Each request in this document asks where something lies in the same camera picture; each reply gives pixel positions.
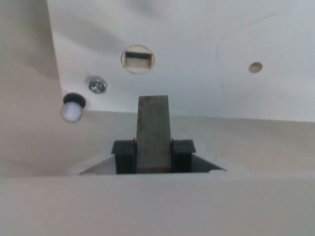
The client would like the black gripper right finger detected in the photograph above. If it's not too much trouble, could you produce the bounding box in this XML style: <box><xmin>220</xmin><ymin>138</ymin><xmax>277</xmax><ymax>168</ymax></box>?
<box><xmin>171</xmin><ymin>139</ymin><xmax>226</xmax><ymax>173</ymax></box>

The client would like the white task board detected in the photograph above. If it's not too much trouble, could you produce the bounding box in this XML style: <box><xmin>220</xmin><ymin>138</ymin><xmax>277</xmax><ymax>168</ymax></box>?
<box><xmin>46</xmin><ymin>0</ymin><xmax>315</xmax><ymax>123</ymax></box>

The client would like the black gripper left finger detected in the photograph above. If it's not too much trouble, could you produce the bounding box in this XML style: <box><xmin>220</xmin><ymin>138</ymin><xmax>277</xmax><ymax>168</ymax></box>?
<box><xmin>79</xmin><ymin>139</ymin><xmax>136</xmax><ymax>175</ymax></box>

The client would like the white ball board foot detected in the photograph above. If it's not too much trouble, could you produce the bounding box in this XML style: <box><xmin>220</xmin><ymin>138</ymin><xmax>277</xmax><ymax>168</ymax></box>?
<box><xmin>61</xmin><ymin>92</ymin><xmax>87</xmax><ymax>122</ymax></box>

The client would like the silver hex screw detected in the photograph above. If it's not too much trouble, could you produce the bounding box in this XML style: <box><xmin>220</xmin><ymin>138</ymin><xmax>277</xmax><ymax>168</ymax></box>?
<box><xmin>86</xmin><ymin>75</ymin><xmax>108</xmax><ymax>94</ymax></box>

